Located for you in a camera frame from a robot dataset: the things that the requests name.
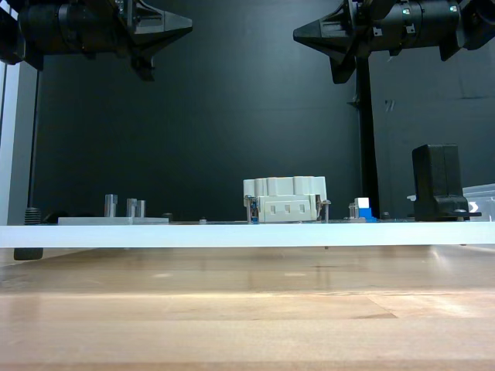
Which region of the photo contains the black connector block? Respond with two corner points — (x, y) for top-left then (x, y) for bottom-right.
(411, 143), (483, 223)

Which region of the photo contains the grey connector socket housing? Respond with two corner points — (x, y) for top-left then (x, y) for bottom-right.
(242, 175), (333, 225)

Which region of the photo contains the white taskboard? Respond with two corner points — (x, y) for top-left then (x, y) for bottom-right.
(0, 216), (495, 250)

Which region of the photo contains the small blue white socket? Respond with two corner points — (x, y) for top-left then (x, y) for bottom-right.
(356, 197), (378, 223)

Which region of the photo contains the grey metal plate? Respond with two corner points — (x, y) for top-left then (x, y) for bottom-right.
(57, 216), (172, 226)

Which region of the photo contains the clear plastic tub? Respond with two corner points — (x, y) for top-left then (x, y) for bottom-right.
(406, 185), (495, 223)

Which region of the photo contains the black wall column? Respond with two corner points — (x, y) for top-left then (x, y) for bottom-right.
(346, 57), (384, 220)

